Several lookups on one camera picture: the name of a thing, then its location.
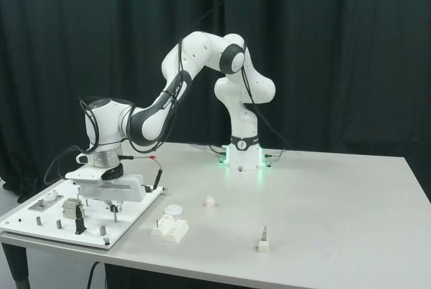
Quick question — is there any white large gear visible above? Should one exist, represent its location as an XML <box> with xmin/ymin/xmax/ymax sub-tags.
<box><xmin>164</xmin><ymin>203</ymin><xmax>185</xmax><ymax>216</ymax></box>

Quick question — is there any white task board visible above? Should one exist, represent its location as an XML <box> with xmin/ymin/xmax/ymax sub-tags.
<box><xmin>0</xmin><ymin>181</ymin><xmax>166</xmax><ymax>250</ymax></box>

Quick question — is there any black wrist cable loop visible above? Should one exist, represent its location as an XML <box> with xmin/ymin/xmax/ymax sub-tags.
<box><xmin>44</xmin><ymin>146</ymin><xmax>89</xmax><ymax>185</ymax></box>

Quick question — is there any black plug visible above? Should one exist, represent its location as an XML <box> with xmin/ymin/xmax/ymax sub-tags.
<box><xmin>74</xmin><ymin>205</ymin><xmax>86</xmax><ymax>236</ymax></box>

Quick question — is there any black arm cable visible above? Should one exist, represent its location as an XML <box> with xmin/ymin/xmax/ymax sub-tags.
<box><xmin>79</xmin><ymin>38</ymin><xmax>193</xmax><ymax>155</ymax></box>

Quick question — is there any black curtain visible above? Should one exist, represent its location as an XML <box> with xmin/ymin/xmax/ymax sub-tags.
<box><xmin>0</xmin><ymin>0</ymin><xmax>431</xmax><ymax>204</ymax></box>

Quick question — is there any white plug holder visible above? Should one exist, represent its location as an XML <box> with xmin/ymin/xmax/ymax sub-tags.
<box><xmin>162</xmin><ymin>218</ymin><xmax>189</xmax><ymax>243</ymax></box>

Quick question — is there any thin black rod on wire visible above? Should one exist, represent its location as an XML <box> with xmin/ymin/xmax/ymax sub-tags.
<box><xmin>121</xmin><ymin>154</ymin><xmax>164</xmax><ymax>190</ymax></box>

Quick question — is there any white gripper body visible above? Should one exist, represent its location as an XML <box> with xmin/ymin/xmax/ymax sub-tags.
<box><xmin>77</xmin><ymin>173</ymin><xmax>148</xmax><ymax>203</ymax></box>

